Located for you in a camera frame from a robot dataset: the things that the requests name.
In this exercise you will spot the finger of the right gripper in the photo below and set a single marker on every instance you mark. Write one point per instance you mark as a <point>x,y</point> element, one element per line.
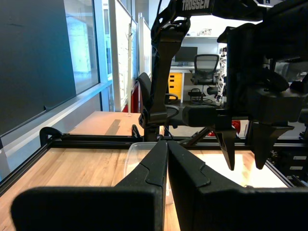
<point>272,113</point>
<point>227,144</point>

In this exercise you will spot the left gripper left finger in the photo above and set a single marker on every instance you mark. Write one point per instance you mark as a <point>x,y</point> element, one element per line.
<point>84,209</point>

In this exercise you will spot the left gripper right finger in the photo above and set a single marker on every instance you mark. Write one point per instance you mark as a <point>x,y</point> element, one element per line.
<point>240,211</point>

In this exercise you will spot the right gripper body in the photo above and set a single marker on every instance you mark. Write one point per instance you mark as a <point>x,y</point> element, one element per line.
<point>243,72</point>

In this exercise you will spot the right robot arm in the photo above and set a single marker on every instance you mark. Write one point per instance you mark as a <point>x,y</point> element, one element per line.
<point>166,72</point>

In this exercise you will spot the clear plastic container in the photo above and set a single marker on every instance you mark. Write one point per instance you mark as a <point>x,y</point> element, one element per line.
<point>134,154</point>

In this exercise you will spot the grey mesh office chair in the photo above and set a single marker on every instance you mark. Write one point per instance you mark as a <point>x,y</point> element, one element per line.
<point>207,65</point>

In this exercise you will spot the black computer monitor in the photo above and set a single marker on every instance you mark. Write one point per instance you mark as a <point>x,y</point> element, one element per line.
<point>186,54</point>

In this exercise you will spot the yellow drawer cabinet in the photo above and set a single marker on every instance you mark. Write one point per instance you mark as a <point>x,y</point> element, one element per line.
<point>175,84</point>

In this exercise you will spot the black office chair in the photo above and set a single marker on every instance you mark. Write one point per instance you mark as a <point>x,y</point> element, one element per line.
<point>144,91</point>

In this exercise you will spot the window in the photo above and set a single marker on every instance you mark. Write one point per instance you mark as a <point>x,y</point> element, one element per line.
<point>79,48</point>

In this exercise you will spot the black frame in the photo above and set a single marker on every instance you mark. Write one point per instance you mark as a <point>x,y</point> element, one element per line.
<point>96,142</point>

